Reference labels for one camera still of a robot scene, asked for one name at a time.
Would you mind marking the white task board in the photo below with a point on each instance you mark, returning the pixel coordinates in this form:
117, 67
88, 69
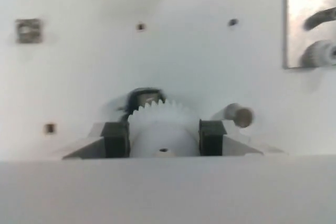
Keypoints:
105, 64

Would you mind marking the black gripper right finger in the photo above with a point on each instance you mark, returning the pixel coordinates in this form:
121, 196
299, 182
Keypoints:
210, 140

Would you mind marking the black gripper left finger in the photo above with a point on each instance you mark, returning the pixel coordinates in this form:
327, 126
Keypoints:
115, 140

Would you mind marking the white medium gear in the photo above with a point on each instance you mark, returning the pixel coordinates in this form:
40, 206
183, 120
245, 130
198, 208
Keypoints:
164, 129

